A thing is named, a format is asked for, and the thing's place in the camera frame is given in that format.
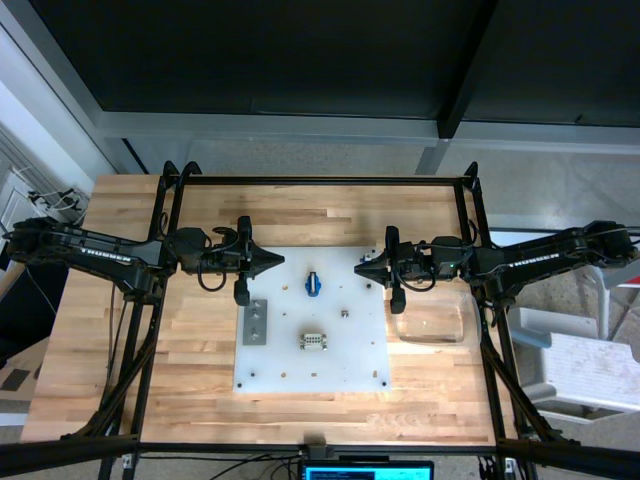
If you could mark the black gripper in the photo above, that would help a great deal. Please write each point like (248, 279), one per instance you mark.
(243, 260)
(395, 265)

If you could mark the grey HAN10-E connector insert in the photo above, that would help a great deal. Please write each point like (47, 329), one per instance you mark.
(312, 341)

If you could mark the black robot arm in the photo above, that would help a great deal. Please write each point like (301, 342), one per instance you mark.
(540, 260)
(100, 252)

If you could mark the blue clamp connector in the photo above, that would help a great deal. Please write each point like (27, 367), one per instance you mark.
(312, 283)

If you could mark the grey connector base housing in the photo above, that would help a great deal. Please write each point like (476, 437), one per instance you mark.
(300, 342)

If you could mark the grey metal plate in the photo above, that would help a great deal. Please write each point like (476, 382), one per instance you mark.
(250, 322)

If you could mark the white mounting board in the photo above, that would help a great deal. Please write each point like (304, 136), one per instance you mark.
(300, 315)

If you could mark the clear plastic tub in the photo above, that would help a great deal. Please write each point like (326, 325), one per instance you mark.
(435, 325)

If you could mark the blue laptop screen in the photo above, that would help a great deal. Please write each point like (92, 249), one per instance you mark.
(365, 472)

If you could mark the white step stool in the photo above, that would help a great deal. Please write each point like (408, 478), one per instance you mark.
(585, 370)

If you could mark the cardboard box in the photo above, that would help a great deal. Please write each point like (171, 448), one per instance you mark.
(25, 360)

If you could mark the black aluminium frame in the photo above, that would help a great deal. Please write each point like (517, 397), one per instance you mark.
(320, 181)

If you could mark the small black camera box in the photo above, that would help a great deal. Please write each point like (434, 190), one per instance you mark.
(317, 447)

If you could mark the white metal chair frame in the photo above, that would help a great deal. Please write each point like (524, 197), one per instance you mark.
(602, 300)

